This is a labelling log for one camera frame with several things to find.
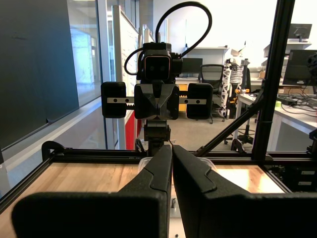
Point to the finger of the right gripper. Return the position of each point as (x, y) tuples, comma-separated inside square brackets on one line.
[(169, 104), (144, 104)]

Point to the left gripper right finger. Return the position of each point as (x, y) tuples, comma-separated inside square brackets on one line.
[(235, 215)]

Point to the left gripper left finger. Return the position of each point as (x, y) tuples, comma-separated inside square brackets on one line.
[(99, 215)]

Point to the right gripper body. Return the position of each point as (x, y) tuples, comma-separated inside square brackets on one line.
[(112, 99)]

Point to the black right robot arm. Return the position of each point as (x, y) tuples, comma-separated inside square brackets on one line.
[(157, 135)]

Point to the white taskboard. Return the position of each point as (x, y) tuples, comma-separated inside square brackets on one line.
[(177, 223)]

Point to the yellow cabinet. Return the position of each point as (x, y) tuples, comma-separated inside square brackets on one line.
[(182, 107)]

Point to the red panel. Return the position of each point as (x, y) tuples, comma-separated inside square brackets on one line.
[(131, 131)]

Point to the black computer monitor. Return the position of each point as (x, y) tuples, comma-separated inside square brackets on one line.
[(299, 31), (193, 65), (297, 67)]

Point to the white partition panel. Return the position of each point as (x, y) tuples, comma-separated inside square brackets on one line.
[(126, 49)]

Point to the black office chair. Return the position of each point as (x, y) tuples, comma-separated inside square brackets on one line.
[(211, 74)]

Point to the clear plastic tub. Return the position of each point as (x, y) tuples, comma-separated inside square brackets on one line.
[(143, 163)]

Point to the white lattice stand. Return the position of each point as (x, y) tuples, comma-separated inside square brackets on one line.
[(225, 74)]

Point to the white cabinet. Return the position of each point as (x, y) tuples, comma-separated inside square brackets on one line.
[(213, 55)]

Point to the white desk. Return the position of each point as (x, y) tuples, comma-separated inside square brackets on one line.
[(292, 116)]

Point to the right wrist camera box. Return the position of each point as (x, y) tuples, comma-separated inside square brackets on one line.
[(157, 67)]

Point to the black aluminium frame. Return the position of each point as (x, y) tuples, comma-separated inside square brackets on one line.
[(99, 153)]

